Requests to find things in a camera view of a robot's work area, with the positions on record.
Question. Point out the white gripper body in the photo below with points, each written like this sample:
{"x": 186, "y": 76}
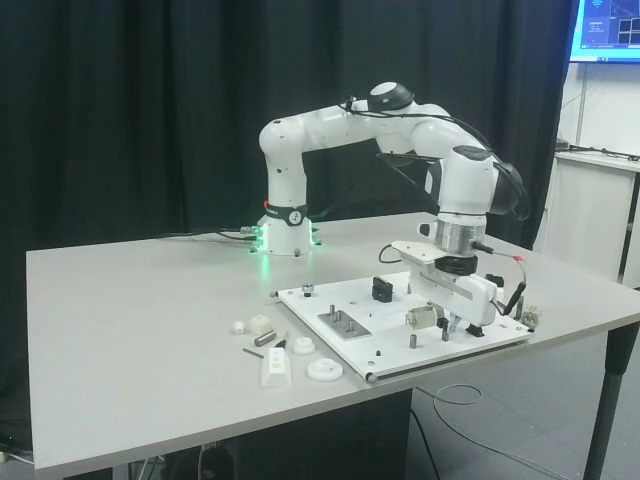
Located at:
{"x": 465, "y": 305}

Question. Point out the metal square peg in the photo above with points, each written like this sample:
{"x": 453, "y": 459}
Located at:
{"x": 444, "y": 335}

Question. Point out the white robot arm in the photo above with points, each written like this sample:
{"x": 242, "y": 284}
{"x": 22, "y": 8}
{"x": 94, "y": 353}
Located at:
{"x": 285, "y": 180}

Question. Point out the metal round peg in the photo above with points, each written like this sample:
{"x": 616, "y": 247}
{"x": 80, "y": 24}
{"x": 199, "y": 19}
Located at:
{"x": 413, "y": 341}
{"x": 265, "y": 340}

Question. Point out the white peg holder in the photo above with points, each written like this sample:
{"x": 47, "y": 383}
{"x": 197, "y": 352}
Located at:
{"x": 275, "y": 367}

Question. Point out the black block plug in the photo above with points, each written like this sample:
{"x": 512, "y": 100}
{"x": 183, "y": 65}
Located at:
{"x": 495, "y": 278}

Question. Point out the beige multi-pin plug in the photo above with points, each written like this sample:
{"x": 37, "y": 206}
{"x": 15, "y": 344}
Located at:
{"x": 532, "y": 316}

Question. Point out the white task board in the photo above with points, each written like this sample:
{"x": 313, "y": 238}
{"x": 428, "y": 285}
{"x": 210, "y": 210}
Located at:
{"x": 350, "y": 305}

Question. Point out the white large gear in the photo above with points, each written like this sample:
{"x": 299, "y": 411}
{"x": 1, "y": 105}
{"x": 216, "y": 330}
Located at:
{"x": 324, "y": 371}

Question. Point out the metal bolt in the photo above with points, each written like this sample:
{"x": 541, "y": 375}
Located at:
{"x": 307, "y": 289}

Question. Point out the white medium gear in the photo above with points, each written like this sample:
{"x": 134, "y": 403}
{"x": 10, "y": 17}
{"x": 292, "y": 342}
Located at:
{"x": 302, "y": 346}

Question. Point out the white cabinet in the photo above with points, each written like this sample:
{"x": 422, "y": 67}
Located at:
{"x": 590, "y": 210}

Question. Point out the black under-table cabinet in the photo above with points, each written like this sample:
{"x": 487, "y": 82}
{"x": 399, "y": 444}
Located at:
{"x": 325, "y": 440}

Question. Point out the dark table leg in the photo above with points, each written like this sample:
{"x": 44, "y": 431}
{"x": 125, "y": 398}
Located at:
{"x": 607, "y": 400}

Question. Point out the cream cube holder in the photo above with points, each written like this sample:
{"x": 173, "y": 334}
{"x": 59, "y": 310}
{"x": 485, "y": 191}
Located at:
{"x": 261, "y": 325}

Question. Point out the thin dark rod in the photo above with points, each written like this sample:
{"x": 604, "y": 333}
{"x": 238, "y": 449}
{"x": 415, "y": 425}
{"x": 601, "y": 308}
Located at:
{"x": 252, "y": 353}

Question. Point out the white small gear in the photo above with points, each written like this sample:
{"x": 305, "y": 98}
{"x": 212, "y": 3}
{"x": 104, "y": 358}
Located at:
{"x": 237, "y": 327}

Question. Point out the blue screen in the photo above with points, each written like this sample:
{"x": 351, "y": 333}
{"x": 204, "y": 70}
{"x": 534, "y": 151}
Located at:
{"x": 605, "y": 30}

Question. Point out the black curtain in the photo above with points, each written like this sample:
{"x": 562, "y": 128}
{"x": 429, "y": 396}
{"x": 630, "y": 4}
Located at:
{"x": 125, "y": 100}

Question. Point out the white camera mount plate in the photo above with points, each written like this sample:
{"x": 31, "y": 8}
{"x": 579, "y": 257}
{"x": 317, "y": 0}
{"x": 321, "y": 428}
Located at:
{"x": 415, "y": 252}

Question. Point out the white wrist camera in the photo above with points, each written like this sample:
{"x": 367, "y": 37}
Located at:
{"x": 426, "y": 230}

